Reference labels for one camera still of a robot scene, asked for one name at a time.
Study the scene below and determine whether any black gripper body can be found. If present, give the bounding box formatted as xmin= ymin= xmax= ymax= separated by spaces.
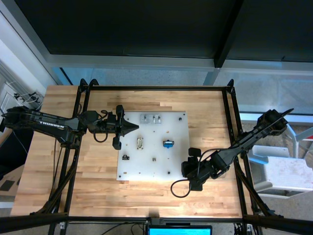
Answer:
xmin=188 ymin=147 xmax=205 ymax=191
xmin=107 ymin=105 xmax=125 ymax=150

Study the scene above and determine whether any aluminium plate with pins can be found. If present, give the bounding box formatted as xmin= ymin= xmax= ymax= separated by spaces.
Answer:
xmin=139 ymin=113 xmax=162 ymax=125

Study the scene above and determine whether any white board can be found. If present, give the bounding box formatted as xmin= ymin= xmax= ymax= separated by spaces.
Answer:
xmin=116 ymin=111 xmax=190 ymax=182

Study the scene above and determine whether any blue lit screen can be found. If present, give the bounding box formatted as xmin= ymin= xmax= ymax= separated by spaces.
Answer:
xmin=146 ymin=225 xmax=213 ymax=235

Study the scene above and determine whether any white plastic step stool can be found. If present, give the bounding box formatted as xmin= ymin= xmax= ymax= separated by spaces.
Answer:
xmin=251 ymin=144 xmax=313 ymax=199

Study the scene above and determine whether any brown cardboard box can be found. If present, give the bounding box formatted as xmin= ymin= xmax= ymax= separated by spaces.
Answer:
xmin=0 ymin=164 xmax=26 ymax=196

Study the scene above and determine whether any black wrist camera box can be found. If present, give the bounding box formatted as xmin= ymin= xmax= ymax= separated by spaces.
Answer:
xmin=106 ymin=111 xmax=117 ymax=125

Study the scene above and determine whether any black looped cable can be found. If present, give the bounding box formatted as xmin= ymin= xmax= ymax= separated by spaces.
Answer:
xmin=93 ymin=110 xmax=110 ymax=143
xmin=170 ymin=149 xmax=211 ymax=199

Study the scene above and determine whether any black frame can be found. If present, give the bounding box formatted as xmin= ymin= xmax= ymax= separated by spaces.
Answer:
xmin=0 ymin=78 xmax=313 ymax=235

